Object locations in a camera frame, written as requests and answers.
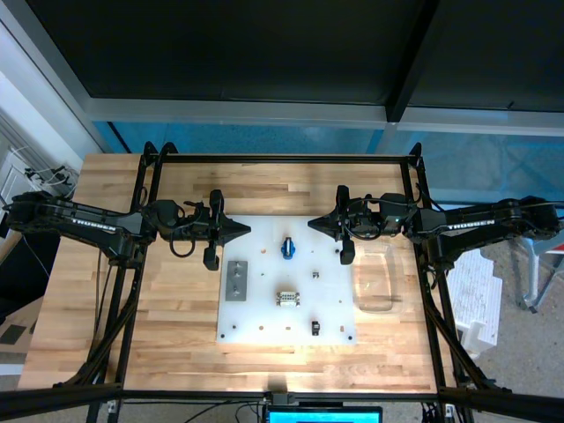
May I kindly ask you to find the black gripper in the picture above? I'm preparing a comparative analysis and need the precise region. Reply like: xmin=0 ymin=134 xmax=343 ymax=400
xmin=307 ymin=185 xmax=380 ymax=266
xmin=191 ymin=189 xmax=252 ymax=270

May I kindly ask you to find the grey metal plate with posts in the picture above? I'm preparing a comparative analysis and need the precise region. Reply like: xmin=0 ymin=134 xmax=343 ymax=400
xmin=224 ymin=259 xmax=249 ymax=302

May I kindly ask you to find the white task board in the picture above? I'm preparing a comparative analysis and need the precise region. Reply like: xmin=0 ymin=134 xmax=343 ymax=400
xmin=215 ymin=214 xmax=357 ymax=356

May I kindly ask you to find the clear plastic tub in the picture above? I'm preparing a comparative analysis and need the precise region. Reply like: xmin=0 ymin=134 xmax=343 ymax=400
xmin=352 ymin=246 xmax=407 ymax=316

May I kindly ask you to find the blue panel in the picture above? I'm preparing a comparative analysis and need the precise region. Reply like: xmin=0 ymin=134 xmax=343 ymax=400
xmin=94 ymin=121 xmax=564 ymax=195

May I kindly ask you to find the white foam packaging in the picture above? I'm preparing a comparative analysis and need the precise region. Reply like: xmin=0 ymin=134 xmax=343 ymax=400
xmin=442 ymin=246 xmax=504 ymax=360

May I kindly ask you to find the blue-edged screen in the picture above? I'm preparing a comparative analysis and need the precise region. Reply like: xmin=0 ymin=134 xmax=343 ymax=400
xmin=263 ymin=404 xmax=383 ymax=423

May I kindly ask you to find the grey metal stand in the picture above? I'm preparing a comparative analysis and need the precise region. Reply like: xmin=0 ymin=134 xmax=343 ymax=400
xmin=497 ymin=237 xmax=564 ymax=315

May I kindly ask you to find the flat cardboard sheet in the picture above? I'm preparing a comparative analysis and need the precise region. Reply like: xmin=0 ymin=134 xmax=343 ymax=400
xmin=0 ymin=294 xmax=48 ymax=356

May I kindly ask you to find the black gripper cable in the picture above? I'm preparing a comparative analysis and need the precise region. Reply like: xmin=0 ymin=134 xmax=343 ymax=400
xmin=345 ymin=197 xmax=385 ymax=242

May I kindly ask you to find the black cable loop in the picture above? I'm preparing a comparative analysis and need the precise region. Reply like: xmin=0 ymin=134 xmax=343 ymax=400
xmin=168 ymin=224 xmax=197 ymax=258

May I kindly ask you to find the black aluminium frame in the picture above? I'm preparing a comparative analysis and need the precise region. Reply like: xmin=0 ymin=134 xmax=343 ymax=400
xmin=0 ymin=140 xmax=515 ymax=423

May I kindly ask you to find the black vertical post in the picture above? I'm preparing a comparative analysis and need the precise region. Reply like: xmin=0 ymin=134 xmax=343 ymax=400
xmin=386 ymin=0 xmax=442 ymax=123

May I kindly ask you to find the power strip with cables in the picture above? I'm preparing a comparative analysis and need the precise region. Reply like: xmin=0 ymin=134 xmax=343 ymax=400
xmin=12 ymin=147 xmax=76 ymax=189

